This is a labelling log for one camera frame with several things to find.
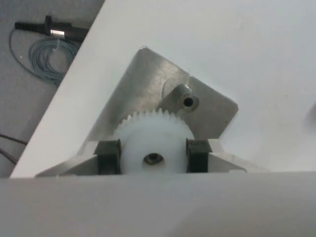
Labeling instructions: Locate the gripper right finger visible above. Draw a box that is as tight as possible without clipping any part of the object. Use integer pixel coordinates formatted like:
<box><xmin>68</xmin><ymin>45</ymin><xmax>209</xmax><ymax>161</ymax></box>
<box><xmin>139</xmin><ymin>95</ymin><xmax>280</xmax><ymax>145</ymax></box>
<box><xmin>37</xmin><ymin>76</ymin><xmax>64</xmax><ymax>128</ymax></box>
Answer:
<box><xmin>185</xmin><ymin>138</ymin><xmax>271</xmax><ymax>174</ymax></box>

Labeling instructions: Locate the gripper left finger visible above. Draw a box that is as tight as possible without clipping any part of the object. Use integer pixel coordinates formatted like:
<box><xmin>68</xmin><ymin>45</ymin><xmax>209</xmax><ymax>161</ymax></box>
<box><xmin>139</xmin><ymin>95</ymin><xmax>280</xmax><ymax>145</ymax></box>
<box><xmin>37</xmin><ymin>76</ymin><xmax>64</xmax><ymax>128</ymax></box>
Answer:
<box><xmin>36</xmin><ymin>138</ymin><xmax>122</xmax><ymax>177</ymax></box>

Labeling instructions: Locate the white task board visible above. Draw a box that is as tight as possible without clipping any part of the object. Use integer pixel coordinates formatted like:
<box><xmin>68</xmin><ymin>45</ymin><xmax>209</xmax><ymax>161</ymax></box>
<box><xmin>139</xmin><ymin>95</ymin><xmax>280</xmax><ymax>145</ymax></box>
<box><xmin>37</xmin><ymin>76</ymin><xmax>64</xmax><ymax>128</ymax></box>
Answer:
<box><xmin>9</xmin><ymin>0</ymin><xmax>316</xmax><ymax>178</ymax></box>

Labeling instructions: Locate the black floor cable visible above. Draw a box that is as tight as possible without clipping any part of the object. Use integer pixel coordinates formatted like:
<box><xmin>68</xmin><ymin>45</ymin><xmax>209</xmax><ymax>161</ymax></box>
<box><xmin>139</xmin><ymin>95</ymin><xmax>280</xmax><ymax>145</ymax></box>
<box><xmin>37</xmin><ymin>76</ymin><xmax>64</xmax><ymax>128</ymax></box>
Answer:
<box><xmin>0</xmin><ymin>133</ymin><xmax>28</xmax><ymax>164</ymax></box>

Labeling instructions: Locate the coiled grey cable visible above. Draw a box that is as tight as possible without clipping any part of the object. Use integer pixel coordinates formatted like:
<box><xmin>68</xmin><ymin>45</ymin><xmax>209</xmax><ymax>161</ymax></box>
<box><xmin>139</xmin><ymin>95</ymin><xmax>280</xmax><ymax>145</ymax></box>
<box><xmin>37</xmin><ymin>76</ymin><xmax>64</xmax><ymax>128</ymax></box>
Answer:
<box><xmin>9</xmin><ymin>29</ymin><xmax>78</xmax><ymax>87</ymax></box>

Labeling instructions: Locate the black handle connector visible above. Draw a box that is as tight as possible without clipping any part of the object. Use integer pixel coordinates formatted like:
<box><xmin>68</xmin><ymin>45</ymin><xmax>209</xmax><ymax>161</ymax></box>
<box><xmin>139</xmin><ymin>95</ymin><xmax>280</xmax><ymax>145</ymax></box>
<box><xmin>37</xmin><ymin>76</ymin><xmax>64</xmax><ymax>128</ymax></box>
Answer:
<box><xmin>14</xmin><ymin>15</ymin><xmax>90</xmax><ymax>43</ymax></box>

